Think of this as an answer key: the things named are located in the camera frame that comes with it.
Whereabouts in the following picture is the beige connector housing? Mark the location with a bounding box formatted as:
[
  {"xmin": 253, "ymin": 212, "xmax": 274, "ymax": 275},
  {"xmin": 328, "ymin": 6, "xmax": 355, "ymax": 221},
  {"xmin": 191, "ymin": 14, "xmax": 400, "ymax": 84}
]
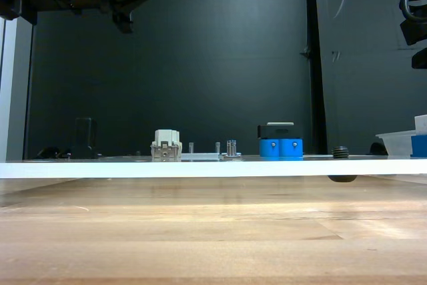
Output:
[{"xmin": 150, "ymin": 128, "xmax": 183, "ymax": 163}]

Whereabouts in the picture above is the silver metal connector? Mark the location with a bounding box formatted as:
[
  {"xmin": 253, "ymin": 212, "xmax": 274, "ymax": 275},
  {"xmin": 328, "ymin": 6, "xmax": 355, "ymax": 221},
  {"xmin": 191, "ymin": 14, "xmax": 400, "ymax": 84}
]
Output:
[{"xmin": 222, "ymin": 138, "xmax": 244, "ymax": 162}]

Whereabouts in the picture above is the white rj45 socket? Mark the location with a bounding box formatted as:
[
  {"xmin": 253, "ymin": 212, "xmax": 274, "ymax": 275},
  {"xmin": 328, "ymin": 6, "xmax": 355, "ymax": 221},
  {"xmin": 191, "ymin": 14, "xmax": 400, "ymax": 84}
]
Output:
[{"xmin": 414, "ymin": 115, "xmax": 427, "ymax": 135}]

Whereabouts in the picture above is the black round foot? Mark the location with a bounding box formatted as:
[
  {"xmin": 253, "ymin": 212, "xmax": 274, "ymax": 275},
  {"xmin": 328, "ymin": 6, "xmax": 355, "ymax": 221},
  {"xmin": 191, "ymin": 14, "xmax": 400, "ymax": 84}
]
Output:
[{"xmin": 369, "ymin": 142, "xmax": 390, "ymax": 157}]

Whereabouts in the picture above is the black ribbed screw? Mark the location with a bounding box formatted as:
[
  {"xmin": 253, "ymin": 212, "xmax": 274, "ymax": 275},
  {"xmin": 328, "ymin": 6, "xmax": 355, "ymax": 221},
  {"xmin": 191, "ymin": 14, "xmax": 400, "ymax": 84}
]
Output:
[{"xmin": 331, "ymin": 146, "xmax": 350, "ymax": 160}]

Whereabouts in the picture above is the black socket holder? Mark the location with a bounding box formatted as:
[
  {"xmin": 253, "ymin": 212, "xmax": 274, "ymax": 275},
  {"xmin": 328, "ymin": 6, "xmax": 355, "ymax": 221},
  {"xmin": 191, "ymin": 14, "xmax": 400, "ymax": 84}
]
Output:
[{"xmin": 68, "ymin": 117, "xmax": 101, "ymax": 160}]

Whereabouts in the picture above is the black rubber foot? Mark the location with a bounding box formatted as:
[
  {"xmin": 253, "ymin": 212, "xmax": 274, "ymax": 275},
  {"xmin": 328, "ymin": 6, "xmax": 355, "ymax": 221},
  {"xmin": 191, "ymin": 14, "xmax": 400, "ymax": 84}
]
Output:
[{"xmin": 326, "ymin": 175, "xmax": 358, "ymax": 184}]

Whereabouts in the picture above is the clear plastic bar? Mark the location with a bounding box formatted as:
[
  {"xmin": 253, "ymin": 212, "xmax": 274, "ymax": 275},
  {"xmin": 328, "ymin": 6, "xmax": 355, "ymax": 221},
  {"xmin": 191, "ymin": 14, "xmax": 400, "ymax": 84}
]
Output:
[{"xmin": 181, "ymin": 152, "xmax": 224, "ymax": 162}]

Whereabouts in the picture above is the black block on clamp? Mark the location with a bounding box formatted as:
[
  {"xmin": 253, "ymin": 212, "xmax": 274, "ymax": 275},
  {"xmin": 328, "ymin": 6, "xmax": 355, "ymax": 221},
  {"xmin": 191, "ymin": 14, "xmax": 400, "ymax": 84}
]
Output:
[{"xmin": 257, "ymin": 123, "xmax": 303, "ymax": 141}]

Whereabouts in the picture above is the blue clamp block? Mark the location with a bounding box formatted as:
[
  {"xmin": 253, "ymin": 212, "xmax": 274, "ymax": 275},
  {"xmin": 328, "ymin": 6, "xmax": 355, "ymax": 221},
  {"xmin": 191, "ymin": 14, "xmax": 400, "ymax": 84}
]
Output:
[{"xmin": 259, "ymin": 137, "xmax": 304, "ymax": 160}]

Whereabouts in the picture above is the white board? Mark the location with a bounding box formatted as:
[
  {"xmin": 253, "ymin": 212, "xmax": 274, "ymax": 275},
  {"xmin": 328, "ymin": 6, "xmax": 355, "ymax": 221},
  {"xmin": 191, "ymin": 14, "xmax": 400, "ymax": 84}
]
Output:
[{"xmin": 0, "ymin": 155, "xmax": 427, "ymax": 179}]

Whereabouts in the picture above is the black frame post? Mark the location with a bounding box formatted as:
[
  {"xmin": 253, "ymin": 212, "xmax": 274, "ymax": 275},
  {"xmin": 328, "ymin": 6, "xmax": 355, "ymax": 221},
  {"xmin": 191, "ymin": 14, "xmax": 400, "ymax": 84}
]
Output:
[{"xmin": 299, "ymin": 0, "xmax": 328, "ymax": 156}]

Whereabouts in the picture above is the blue socket mount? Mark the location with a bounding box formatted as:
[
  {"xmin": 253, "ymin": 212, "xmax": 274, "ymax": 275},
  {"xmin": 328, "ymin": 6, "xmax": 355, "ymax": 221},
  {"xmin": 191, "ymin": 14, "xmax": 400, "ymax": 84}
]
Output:
[{"xmin": 410, "ymin": 135, "xmax": 427, "ymax": 158}]

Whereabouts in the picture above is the white frame post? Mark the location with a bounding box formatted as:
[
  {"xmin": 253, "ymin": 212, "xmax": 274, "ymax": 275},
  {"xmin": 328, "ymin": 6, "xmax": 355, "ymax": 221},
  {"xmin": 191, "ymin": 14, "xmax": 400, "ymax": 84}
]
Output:
[{"xmin": 0, "ymin": 17, "xmax": 34, "ymax": 161}]

